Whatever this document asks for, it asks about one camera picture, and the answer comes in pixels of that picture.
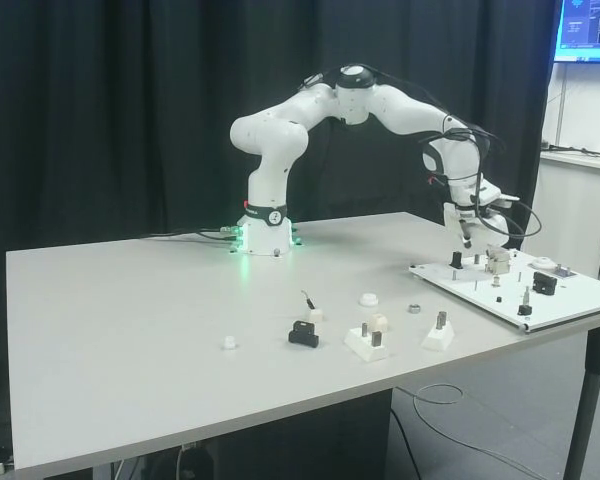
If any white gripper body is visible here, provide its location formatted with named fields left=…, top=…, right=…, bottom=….
left=441, top=200, right=510, bottom=247

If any white single-peg holder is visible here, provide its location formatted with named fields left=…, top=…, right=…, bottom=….
left=420, top=323, right=456, bottom=352

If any white two-peg holder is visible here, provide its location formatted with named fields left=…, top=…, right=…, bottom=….
left=343, top=324, right=392, bottom=363

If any white task board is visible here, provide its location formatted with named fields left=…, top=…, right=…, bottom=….
left=408, top=246, right=600, bottom=334

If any white cabinet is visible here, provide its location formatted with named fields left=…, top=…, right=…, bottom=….
left=533, top=148, right=600, bottom=282

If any dark grey table leg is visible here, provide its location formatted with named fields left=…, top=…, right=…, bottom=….
left=563, top=327, right=600, bottom=480

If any blue screen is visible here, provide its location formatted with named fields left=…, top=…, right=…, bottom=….
left=553, top=0, right=600, bottom=65

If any black curtain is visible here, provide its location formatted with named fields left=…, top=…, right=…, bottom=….
left=0, top=0, right=567, bottom=454

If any black cable bundle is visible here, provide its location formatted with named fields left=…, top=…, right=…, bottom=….
left=303, top=64, right=542, bottom=249

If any thin grey cable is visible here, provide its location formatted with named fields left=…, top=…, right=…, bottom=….
left=394, top=382, right=467, bottom=480

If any black power cable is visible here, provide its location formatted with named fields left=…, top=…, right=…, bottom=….
left=147, top=227, right=241, bottom=243

